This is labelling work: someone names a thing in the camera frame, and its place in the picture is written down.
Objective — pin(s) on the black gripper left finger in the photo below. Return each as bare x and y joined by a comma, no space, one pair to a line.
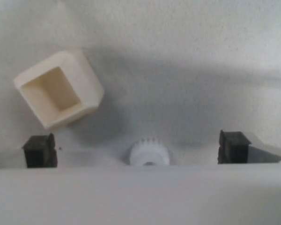
38,152

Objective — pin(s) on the white square-hole holder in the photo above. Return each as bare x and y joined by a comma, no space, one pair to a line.
58,90

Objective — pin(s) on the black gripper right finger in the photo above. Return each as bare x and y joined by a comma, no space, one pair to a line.
235,148

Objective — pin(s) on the white small gear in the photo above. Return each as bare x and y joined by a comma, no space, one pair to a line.
148,152

